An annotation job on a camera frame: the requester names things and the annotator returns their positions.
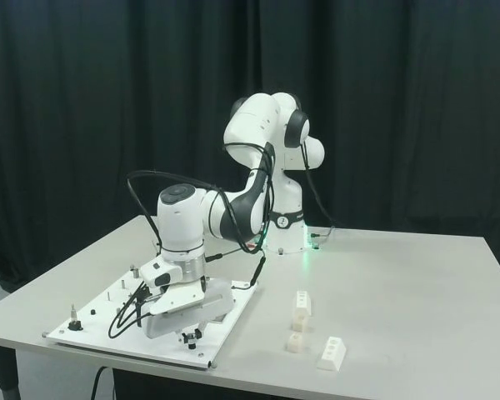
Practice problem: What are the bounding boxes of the black curtains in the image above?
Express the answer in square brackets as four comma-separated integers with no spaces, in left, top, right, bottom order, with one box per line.
[0,0,500,293]

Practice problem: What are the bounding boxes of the white wedge holder with holes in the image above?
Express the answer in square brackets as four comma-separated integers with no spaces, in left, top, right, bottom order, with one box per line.
[315,336,348,371]

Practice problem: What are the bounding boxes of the tall white holder with holes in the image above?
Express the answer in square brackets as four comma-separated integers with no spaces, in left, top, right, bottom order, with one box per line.
[291,290,313,317]

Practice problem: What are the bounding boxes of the black cable under table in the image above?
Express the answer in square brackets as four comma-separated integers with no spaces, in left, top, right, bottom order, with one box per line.
[92,365,114,400]

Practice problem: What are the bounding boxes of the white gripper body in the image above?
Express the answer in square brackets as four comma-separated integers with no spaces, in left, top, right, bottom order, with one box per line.
[142,279,236,340]

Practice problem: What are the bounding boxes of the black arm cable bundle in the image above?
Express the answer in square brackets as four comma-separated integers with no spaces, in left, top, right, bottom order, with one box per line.
[107,141,337,337]

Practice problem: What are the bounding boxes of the silver ring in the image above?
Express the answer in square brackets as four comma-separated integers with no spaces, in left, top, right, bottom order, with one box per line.
[178,254,205,283]

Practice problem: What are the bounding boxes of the black base cable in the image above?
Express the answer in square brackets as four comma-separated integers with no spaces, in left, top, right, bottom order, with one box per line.
[310,224,338,242]

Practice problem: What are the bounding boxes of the flat white mounting plate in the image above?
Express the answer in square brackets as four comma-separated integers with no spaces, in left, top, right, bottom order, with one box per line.
[148,286,207,317]

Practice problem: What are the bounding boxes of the small white box dark window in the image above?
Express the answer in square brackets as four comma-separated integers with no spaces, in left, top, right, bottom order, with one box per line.
[140,257,181,288]

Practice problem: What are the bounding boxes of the white task board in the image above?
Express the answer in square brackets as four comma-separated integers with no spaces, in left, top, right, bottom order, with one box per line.
[41,266,261,370]

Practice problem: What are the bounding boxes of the black table leg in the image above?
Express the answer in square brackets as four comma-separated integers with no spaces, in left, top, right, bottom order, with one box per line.
[0,343,20,400]

